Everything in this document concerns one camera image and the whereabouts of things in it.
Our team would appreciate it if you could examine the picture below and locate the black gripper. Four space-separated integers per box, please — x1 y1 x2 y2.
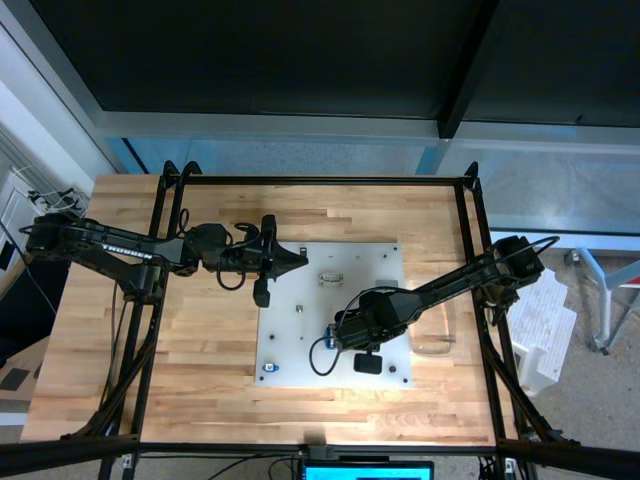
332 308 385 376
215 214 308 308

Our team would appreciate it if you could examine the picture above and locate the beige connector housing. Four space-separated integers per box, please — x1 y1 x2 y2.
317 270 346 292

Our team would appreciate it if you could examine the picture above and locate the white task board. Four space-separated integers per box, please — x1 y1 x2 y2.
252 242 414 390

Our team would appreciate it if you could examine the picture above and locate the clear plastic tub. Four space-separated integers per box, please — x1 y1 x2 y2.
407 278 472 360

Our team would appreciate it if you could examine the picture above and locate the blue laptop screen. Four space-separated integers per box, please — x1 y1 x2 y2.
298 460 435 480

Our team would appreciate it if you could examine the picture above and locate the white plastic step stool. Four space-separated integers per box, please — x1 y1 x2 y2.
507 272 579 399

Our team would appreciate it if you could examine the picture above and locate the grey metal stand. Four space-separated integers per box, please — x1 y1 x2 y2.
564 247 640 358

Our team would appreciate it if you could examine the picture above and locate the white cabinet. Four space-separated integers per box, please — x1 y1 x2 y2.
0 167 39 261

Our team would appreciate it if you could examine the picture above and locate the black pad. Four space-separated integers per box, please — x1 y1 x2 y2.
0 367 29 393

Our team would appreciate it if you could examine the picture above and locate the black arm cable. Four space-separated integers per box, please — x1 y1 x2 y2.
308 333 348 378
174 207 262 293

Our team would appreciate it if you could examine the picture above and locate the small black camera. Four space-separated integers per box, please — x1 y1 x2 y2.
304 433 337 460

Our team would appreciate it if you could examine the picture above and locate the cable bundle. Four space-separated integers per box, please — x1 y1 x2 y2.
27 185 90 214

